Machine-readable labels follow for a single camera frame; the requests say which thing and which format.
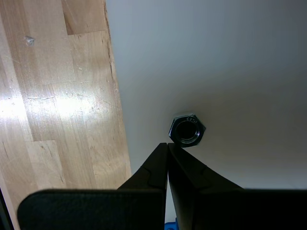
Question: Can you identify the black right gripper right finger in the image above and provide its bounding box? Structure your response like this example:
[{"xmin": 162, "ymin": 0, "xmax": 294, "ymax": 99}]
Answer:
[{"xmin": 167, "ymin": 142, "xmax": 307, "ymax": 230}]

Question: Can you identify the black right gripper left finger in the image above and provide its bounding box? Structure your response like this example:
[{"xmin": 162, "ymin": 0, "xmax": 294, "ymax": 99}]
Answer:
[{"xmin": 17, "ymin": 142, "xmax": 168, "ymax": 230}]

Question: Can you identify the silver hex nut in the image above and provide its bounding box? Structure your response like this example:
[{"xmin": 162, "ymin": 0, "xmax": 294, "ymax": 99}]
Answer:
[{"xmin": 167, "ymin": 111, "xmax": 207, "ymax": 148}]

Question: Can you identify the white board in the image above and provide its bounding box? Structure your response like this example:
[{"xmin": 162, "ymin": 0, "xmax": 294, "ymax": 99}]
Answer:
[{"xmin": 105, "ymin": 0, "xmax": 307, "ymax": 230}]

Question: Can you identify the black aluminium frame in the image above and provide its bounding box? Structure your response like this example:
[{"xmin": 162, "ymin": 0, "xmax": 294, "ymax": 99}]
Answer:
[{"xmin": 0, "ymin": 185, "xmax": 12, "ymax": 230}]

